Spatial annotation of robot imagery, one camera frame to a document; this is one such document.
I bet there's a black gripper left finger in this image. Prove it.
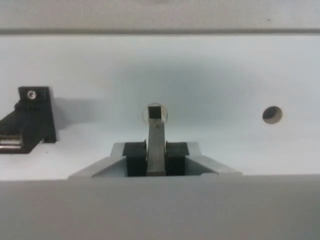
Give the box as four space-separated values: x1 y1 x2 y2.
67 141 149 179

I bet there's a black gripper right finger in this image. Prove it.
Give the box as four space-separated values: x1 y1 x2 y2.
164 141 243 176

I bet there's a white task board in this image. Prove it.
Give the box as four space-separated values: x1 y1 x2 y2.
0 33 320 182

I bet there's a metal square peg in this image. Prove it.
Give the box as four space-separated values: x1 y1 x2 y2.
146 119 167 176

